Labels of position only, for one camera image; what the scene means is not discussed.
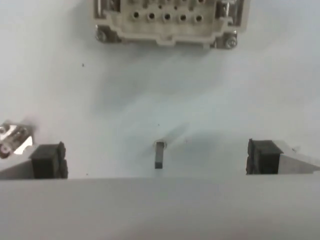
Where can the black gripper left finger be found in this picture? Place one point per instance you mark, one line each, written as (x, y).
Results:
(47, 162)

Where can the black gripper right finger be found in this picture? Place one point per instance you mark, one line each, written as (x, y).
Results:
(265, 160)

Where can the metal square peg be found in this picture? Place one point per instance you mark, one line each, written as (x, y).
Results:
(159, 157)

